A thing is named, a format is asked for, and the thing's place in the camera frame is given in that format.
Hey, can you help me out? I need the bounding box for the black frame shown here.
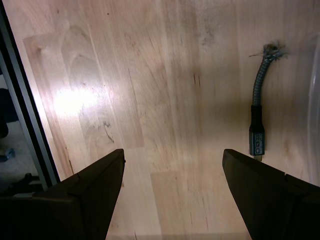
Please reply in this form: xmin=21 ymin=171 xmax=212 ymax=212
xmin=0 ymin=0 xmax=62 ymax=199

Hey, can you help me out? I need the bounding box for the clear plastic container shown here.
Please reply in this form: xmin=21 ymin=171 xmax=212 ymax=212
xmin=308 ymin=34 xmax=320 ymax=189

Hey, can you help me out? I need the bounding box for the short black cable frayed end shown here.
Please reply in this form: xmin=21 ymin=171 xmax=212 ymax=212
xmin=248 ymin=39 xmax=290 ymax=161

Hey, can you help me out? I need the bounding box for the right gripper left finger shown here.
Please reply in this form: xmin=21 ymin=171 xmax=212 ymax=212
xmin=0 ymin=148 xmax=126 ymax=240

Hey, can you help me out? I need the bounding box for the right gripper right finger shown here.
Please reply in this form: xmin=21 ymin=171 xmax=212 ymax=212
xmin=222 ymin=148 xmax=320 ymax=240

